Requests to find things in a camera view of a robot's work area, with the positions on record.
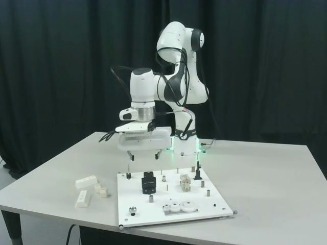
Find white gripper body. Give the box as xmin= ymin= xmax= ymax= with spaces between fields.
xmin=118 ymin=126 xmax=172 ymax=152

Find black D-SUB plug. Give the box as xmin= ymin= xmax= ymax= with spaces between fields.
xmin=141 ymin=171 xmax=157 ymax=195

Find flat white mounting plate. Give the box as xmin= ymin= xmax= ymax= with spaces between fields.
xmin=114 ymin=121 xmax=152 ymax=134

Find black USB plug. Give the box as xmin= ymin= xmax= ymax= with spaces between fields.
xmin=195 ymin=160 xmax=203 ymax=181

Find white peg holder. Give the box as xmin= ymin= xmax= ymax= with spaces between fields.
xmin=75 ymin=174 xmax=99 ymax=191
xmin=74 ymin=190 xmax=93 ymax=209

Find white task board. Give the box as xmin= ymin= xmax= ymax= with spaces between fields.
xmin=116 ymin=168 xmax=239 ymax=229

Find white large gear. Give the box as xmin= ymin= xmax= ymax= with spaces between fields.
xmin=180 ymin=201 xmax=198 ymax=213

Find black curtain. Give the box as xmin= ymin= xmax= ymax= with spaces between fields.
xmin=0 ymin=0 xmax=327 ymax=179

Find dark grey table leg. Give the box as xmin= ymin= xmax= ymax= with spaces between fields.
xmin=1 ymin=210 xmax=21 ymax=245

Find silver flange ring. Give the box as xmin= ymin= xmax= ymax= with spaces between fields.
xmin=134 ymin=106 xmax=156 ymax=121

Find black foot cable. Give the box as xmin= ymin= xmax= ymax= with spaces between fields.
xmin=98 ymin=130 xmax=121 ymax=142

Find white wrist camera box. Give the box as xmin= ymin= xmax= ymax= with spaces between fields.
xmin=118 ymin=107 xmax=138 ymax=121

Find grey foot cable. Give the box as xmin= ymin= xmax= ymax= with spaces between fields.
xmin=200 ymin=139 xmax=217 ymax=154

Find long black arm cable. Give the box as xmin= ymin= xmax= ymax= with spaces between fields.
xmin=155 ymin=47 xmax=196 ymax=108

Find looped black wrist cable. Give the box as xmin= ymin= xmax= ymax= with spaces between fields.
xmin=110 ymin=65 xmax=134 ymax=105

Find thick black cable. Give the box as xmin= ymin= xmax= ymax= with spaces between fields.
xmin=66 ymin=224 xmax=80 ymax=245

